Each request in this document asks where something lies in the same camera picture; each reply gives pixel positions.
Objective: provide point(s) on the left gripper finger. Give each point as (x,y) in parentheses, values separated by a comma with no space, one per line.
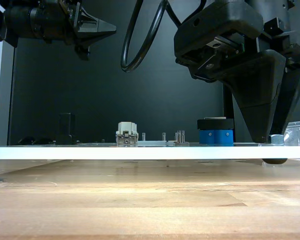
(102,27)

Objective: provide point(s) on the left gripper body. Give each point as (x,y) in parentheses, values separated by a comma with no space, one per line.
(70,27)

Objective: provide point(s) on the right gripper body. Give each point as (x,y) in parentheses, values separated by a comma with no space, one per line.
(240,20)

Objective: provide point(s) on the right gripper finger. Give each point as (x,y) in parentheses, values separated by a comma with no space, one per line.
(291,95)
(257,95)

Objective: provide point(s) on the steel nut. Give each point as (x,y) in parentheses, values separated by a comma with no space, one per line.
(277,140)

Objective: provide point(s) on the clear plastic container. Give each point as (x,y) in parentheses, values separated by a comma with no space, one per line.
(298,132)

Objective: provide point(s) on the blue socket block black cap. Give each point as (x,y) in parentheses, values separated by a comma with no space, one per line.
(216,137)

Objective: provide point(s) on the short steel peg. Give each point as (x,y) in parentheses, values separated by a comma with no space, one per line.
(179,136)
(144,137)
(176,137)
(183,136)
(163,136)

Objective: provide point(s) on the beige many-pin connector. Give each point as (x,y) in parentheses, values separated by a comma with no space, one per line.
(126,135)

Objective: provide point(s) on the low black fitting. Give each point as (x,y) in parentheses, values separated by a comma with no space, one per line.
(26,141)

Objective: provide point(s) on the white task board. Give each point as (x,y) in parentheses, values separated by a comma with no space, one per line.
(140,153)

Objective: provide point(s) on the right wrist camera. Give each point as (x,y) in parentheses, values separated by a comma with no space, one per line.
(210,67)

